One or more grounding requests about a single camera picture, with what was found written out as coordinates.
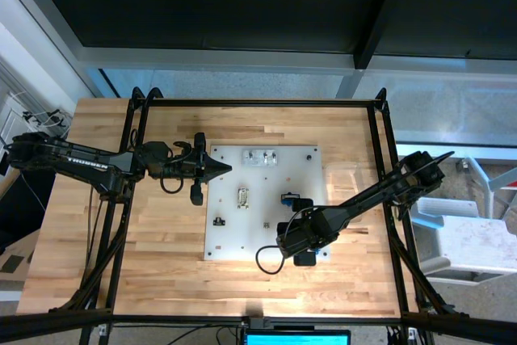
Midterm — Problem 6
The brown cardboard box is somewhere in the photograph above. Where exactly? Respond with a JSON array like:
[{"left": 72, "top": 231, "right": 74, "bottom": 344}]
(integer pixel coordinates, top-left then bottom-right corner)
[{"left": 0, "top": 228, "right": 41, "bottom": 281}]

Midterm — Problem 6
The small black camera box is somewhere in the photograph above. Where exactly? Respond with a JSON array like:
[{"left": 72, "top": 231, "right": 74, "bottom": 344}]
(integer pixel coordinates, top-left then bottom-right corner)
[{"left": 246, "top": 307, "right": 271, "bottom": 330}]

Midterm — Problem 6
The white step stool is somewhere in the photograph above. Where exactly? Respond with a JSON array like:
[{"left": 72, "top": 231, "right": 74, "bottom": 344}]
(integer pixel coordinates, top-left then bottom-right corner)
[{"left": 410, "top": 195, "right": 517, "bottom": 286}]

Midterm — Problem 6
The black aluminium frame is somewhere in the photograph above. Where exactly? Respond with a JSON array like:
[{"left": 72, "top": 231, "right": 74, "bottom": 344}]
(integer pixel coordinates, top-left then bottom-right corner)
[{"left": 0, "top": 86, "right": 517, "bottom": 345}]

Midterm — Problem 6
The white metal chair frame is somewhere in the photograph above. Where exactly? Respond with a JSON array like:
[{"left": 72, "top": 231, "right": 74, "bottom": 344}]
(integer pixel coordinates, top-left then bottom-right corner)
[{"left": 454, "top": 157, "right": 517, "bottom": 220}]

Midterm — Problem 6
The clear acrylic pin block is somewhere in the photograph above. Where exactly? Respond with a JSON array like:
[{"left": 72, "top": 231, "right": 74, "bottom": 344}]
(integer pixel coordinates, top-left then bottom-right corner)
[{"left": 242, "top": 149, "right": 280, "bottom": 168}]

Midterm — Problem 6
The blue laptop screen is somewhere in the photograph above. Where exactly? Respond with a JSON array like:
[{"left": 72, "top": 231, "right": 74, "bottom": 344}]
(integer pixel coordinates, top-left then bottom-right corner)
[{"left": 241, "top": 329, "right": 351, "bottom": 345}]

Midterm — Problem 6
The grey connector housing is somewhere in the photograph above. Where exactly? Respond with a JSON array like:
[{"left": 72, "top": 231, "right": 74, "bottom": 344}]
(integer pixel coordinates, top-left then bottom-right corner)
[{"left": 235, "top": 187, "right": 250, "bottom": 211}]

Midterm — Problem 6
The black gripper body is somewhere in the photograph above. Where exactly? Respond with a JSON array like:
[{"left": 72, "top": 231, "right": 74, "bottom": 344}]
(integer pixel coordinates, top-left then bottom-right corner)
[
  {"left": 290, "top": 197, "right": 317, "bottom": 268},
  {"left": 171, "top": 132, "right": 209, "bottom": 206}
]

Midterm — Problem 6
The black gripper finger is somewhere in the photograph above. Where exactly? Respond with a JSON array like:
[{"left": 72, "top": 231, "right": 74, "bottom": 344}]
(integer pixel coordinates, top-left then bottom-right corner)
[
  {"left": 205, "top": 166, "right": 233, "bottom": 185},
  {"left": 205, "top": 149, "right": 233, "bottom": 169}
]

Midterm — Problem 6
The clear plastic tub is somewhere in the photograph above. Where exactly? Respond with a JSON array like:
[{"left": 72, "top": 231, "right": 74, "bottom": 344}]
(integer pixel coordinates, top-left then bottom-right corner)
[{"left": 325, "top": 161, "right": 365, "bottom": 225}]

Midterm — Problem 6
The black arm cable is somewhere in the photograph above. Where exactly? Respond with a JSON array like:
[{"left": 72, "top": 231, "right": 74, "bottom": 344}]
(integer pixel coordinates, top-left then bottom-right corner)
[
  {"left": 159, "top": 166, "right": 187, "bottom": 196},
  {"left": 255, "top": 244, "right": 286, "bottom": 276}
]

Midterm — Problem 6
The white board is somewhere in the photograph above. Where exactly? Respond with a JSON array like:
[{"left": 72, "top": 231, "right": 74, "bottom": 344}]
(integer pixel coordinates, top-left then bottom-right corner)
[{"left": 202, "top": 143, "right": 332, "bottom": 262}]

